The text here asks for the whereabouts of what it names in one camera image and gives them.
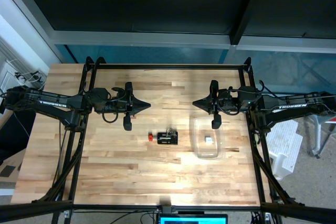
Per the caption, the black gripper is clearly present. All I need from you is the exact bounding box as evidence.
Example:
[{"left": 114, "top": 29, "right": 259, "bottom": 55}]
[
  {"left": 192, "top": 79, "right": 238, "bottom": 130},
  {"left": 111, "top": 81, "right": 152, "bottom": 132}
]

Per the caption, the black clamp hub red knob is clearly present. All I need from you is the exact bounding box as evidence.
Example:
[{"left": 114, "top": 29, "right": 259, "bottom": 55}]
[{"left": 148, "top": 131, "right": 180, "bottom": 146}]

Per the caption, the clear plastic tub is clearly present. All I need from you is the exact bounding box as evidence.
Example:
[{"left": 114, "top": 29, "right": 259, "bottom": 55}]
[{"left": 193, "top": 116, "right": 227, "bottom": 161}]

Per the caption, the white stepped plastic stool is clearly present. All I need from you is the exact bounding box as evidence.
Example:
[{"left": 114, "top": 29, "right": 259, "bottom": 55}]
[{"left": 265, "top": 121, "right": 305, "bottom": 182}]

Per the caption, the grey metal chair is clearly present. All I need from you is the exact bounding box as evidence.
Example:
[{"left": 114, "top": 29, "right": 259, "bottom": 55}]
[{"left": 304, "top": 113, "right": 336, "bottom": 159}]

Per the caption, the blue-edged screen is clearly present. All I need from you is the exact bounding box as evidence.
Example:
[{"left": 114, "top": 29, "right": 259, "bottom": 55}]
[{"left": 157, "top": 213, "right": 228, "bottom": 224}]

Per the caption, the brown cardboard box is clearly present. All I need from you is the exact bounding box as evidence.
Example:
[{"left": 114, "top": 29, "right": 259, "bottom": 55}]
[{"left": 0, "top": 147, "right": 27, "bottom": 183}]

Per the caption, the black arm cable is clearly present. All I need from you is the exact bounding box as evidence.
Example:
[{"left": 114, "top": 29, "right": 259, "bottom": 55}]
[
  {"left": 101, "top": 108, "right": 118, "bottom": 124},
  {"left": 258, "top": 79, "right": 279, "bottom": 99}
]

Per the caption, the black aluminium table frame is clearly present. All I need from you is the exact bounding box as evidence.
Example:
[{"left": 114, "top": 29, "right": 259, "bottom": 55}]
[{"left": 0, "top": 56, "right": 336, "bottom": 224}]

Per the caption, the black table-level camera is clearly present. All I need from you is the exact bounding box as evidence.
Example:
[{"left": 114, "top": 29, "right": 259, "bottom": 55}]
[{"left": 156, "top": 199, "right": 175, "bottom": 213}]

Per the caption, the black and white cable bundle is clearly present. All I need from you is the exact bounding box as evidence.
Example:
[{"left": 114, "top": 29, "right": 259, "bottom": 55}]
[{"left": 13, "top": 70, "right": 46, "bottom": 83}]

